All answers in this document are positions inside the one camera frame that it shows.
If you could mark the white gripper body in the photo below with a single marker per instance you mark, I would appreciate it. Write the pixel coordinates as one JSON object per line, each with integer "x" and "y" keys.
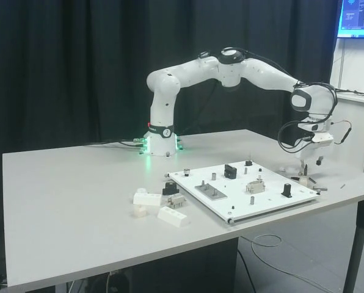
{"x": 322, "y": 138}

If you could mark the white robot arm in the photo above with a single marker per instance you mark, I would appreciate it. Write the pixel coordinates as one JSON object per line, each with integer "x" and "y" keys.
{"x": 163, "y": 100}

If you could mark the long white peg holder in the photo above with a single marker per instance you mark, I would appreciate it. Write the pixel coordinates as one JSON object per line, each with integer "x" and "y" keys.
{"x": 173, "y": 217}
{"x": 148, "y": 199}

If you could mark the black waterproof plug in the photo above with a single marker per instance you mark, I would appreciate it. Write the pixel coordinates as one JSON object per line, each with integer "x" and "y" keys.
{"x": 286, "y": 190}

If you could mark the large black bolt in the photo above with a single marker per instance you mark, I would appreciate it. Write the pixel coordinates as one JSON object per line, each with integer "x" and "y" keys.
{"x": 248, "y": 162}

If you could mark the black rectangular plug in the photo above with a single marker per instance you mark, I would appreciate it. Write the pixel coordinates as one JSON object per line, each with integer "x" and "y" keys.
{"x": 230, "y": 171}

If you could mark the white task board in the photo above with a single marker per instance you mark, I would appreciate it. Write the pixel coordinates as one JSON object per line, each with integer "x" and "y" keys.
{"x": 231, "y": 207}

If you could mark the dark table leg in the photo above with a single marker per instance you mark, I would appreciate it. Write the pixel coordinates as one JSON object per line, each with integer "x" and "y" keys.
{"x": 362, "y": 238}

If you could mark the metal BNC plug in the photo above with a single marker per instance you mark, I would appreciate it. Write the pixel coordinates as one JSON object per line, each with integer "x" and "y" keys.
{"x": 187, "y": 172}

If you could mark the blue screen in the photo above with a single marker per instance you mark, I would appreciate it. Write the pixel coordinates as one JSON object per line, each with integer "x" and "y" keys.
{"x": 359, "y": 18}

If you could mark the metal D-SUB holder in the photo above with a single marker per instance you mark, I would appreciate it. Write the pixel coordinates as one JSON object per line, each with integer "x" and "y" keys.
{"x": 176, "y": 202}

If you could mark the black D-SUB plug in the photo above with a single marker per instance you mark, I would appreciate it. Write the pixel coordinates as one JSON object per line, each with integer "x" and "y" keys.
{"x": 168, "y": 188}

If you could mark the white small gear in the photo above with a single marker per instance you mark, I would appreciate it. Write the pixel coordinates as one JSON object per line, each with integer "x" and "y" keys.
{"x": 141, "y": 191}

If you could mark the black curtains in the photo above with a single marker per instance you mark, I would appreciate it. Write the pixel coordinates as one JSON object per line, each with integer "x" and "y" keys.
{"x": 63, "y": 61}

